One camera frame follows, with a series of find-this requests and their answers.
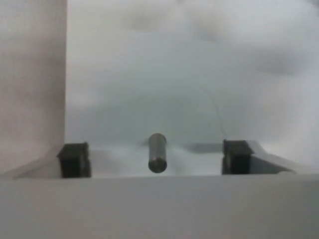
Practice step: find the metal round peg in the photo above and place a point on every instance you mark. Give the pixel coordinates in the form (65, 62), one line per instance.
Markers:
(157, 154)

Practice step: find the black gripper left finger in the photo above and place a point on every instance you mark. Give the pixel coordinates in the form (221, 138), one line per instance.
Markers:
(74, 161)

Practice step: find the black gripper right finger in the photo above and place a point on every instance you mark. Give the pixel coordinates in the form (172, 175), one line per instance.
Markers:
(236, 156)

